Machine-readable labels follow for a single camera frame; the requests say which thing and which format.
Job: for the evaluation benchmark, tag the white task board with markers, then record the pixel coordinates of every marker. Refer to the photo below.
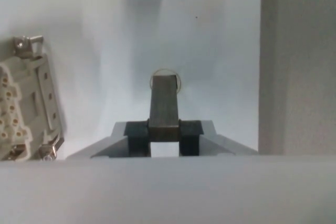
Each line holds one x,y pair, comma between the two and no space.
223,51

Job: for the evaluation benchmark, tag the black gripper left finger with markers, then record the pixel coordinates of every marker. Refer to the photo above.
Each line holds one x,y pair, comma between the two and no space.
136,140

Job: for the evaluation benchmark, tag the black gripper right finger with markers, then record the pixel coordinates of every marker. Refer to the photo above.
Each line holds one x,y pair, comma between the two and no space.
190,140

